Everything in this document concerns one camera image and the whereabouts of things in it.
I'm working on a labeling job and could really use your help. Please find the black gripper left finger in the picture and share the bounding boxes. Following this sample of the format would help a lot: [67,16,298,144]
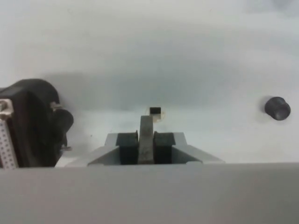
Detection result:
[87,132,141,167]

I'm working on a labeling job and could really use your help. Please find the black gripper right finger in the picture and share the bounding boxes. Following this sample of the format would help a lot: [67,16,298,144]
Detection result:
[153,131,225,165]

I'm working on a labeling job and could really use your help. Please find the metal square peg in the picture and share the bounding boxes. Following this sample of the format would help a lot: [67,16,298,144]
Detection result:
[137,115,155,165]

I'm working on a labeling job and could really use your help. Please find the black D-SUB plug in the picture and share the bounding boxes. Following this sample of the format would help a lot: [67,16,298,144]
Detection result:
[0,78,74,169]

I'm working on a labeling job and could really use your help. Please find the black round knob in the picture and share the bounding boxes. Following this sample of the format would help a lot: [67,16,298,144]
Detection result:
[264,95,292,121]

